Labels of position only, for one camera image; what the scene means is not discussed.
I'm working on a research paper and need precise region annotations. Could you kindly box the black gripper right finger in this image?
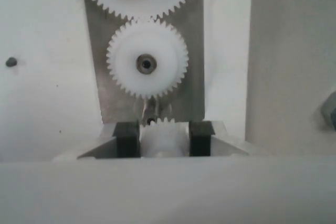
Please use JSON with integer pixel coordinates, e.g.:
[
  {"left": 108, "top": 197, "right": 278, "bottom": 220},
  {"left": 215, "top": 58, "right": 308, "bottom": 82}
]
[{"left": 187, "top": 120, "right": 249, "bottom": 157}]

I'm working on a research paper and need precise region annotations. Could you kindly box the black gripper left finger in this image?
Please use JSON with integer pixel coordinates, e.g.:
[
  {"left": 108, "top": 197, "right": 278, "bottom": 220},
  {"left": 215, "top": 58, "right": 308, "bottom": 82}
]
[{"left": 76, "top": 120, "right": 142, "bottom": 159}]

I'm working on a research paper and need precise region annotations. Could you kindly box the white small gear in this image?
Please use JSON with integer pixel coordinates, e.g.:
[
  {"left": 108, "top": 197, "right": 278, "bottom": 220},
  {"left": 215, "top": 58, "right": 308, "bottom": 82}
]
[{"left": 140, "top": 118, "right": 190, "bottom": 158}]

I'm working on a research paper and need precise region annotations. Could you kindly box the white medium gear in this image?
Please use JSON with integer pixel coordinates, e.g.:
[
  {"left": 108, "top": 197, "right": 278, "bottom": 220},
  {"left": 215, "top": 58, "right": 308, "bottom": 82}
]
[{"left": 106, "top": 20, "right": 189, "bottom": 99}]

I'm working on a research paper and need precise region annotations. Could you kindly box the white task board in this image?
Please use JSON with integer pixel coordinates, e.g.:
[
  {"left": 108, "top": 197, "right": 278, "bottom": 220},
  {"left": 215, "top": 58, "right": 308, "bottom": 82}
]
[{"left": 0, "top": 0, "right": 253, "bottom": 162}]

